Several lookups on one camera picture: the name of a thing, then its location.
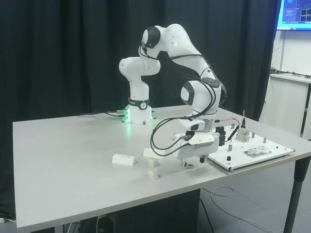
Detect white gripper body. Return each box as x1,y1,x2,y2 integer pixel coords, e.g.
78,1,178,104
175,132,219,162

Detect small white holder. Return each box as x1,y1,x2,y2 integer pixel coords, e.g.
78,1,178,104
146,157,160,168
147,168,162,181

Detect silver D-SUB plug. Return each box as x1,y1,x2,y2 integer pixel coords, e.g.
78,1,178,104
236,128,250,143

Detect white task board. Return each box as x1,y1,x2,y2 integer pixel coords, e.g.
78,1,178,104
173,125,296,172

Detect black table leg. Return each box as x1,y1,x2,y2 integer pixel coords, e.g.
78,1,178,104
286,155,308,233

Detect white cabinet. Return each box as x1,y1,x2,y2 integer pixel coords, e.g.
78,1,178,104
263,72,311,141

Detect black curtain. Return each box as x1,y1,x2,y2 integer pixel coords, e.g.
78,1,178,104
0,0,284,233

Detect blue screen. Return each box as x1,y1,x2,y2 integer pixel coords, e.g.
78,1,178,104
276,0,311,32

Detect grey floor cable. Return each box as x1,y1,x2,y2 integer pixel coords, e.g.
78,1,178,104
202,185,259,233

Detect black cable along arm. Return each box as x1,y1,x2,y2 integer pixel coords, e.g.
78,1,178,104
138,40,228,157

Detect thin black rod on wire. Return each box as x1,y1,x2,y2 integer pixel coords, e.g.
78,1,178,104
215,116,244,142

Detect black base cable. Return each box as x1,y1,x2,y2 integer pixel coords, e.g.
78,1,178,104
82,110,127,117

